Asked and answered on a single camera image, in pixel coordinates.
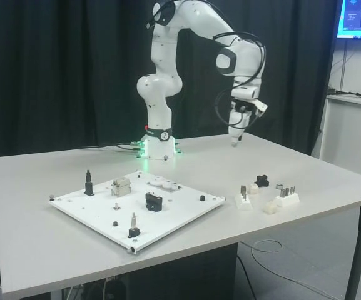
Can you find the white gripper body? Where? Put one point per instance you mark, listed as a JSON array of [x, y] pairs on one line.
[[239, 122]]

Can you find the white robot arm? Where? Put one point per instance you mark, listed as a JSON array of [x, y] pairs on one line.
[[158, 87]]

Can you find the flat white mounting plate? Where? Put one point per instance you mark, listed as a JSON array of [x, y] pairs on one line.
[[260, 107]]

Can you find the black D-SUB plug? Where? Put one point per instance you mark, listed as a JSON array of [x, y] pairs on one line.
[[261, 181]]

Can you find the large metal square peg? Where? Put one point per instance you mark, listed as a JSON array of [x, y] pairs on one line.
[[243, 188]]

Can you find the white cube plug holder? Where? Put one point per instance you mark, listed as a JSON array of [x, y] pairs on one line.
[[252, 188], [271, 207]]

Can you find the white peg holder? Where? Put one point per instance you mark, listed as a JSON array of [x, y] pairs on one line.
[[288, 200], [243, 203]]

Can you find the round metal bolt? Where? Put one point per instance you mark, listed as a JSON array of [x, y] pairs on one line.
[[279, 187]]

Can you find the large metal round peg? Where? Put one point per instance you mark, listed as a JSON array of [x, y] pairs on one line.
[[282, 193]]

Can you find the medium metal round peg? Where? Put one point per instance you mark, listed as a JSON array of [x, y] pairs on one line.
[[288, 191]]

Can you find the white medium gear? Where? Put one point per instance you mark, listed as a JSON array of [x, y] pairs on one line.
[[168, 187]]

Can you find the white large gear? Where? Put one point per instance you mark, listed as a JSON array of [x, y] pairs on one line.
[[156, 181]]

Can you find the black Ethernet plug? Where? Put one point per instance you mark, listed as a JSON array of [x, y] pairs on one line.
[[153, 202]]

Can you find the white cabinet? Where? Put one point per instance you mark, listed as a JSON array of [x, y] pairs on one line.
[[346, 134]]

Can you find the grey metal plug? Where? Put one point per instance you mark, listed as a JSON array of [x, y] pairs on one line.
[[134, 232]]

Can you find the white task board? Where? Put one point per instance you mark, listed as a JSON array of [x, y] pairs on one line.
[[105, 218]]

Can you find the black tall plug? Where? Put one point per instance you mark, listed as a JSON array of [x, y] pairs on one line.
[[88, 187]]

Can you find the dark grey table leg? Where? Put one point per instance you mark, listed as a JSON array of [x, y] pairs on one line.
[[360, 256]]

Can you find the black curtain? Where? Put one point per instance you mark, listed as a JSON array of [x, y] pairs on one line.
[[42, 62]]

